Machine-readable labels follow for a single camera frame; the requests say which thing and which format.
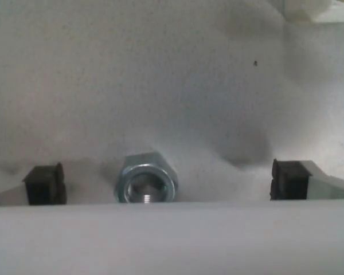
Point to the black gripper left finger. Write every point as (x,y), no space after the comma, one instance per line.
(46,186)

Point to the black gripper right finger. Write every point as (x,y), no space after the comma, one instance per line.
(289,183)

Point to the white task board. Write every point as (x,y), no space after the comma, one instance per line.
(132,86)

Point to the metal hex bolt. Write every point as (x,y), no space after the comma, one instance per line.
(132,169)

